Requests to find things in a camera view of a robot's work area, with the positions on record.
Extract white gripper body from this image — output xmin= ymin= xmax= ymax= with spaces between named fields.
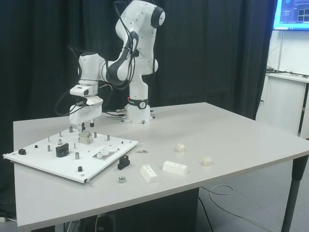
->
xmin=69 ymin=98 xmax=104 ymax=127

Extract flat white wrist plate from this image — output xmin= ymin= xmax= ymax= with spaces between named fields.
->
xmin=85 ymin=96 xmax=103 ymax=107

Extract white wrist box dark window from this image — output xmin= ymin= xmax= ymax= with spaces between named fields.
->
xmin=70 ymin=84 xmax=94 ymax=98

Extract black D-SUB plug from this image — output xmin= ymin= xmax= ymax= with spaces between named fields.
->
xmin=117 ymin=156 xmax=130 ymax=170

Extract white task board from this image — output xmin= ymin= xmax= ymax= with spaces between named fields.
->
xmin=2 ymin=125 xmax=140 ymax=184

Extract black curtains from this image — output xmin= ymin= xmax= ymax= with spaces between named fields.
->
xmin=0 ymin=0 xmax=278 ymax=216

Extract long white peg holder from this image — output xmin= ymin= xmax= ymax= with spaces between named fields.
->
xmin=139 ymin=164 xmax=160 ymax=184
xmin=162 ymin=159 xmax=190 ymax=174

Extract white cabinet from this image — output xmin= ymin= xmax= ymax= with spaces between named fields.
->
xmin=255 ymin=72 xmax=309 ymax=140

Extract black table leg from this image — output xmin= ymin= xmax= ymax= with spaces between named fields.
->
xmin=281 ymin=154 xmax=309 ymax=232

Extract blue screen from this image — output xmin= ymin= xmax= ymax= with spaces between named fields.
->
xmin=272 ymin=0 xmax=309 ymax=31

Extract black base cable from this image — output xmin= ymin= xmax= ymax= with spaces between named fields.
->
xmin=100 ymin=108 xmax=127 ymax=121

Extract black looped wrist cable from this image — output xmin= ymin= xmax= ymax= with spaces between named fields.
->
xmin=54 ymin=43 xmax=82 ymax=117

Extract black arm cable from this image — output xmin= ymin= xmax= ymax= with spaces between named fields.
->
xmin=100 ymin=0 xmax=143 ymax=90

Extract thin grey floor cable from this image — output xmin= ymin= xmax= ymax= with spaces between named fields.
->
xmin=208 ymin=184 xmax=299 ymax=232

